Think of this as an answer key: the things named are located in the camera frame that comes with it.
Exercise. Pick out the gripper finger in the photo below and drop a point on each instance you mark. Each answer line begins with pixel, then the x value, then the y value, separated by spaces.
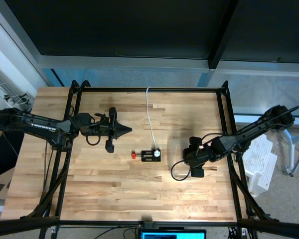
pixel 122 127
pixel 121 132

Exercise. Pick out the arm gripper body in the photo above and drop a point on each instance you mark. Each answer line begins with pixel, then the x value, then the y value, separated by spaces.
pixel 198 156
pixel 110 129

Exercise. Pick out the white power receptacle socket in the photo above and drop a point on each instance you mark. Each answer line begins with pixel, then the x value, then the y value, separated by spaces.
pixel 157 153

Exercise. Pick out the black vise with red knob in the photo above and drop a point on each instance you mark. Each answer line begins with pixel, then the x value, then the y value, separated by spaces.
pixel 147 156

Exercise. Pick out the white stepped plastic stand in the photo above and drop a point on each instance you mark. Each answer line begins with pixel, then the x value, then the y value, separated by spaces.
pixel 259 161

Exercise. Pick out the laptop with blue screen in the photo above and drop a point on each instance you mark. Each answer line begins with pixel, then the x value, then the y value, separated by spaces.
pixel 172 235

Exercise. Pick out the brown cardboard box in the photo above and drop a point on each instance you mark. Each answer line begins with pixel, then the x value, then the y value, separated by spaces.
pixel 5 176

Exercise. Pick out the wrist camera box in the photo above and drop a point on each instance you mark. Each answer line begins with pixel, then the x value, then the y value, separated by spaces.
pixel 189 156

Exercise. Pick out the black table-level camera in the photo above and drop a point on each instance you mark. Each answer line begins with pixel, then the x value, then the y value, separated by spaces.
pixel 147 221

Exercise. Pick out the grey metal chair frame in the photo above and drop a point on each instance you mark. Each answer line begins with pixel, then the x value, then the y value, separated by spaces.
pixel 290 171

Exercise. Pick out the black aluminium table frame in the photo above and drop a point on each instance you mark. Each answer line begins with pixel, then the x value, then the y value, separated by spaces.
pixel 27 222

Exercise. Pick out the black vertical post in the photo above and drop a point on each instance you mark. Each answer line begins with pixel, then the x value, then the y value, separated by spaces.
pixel 224 32

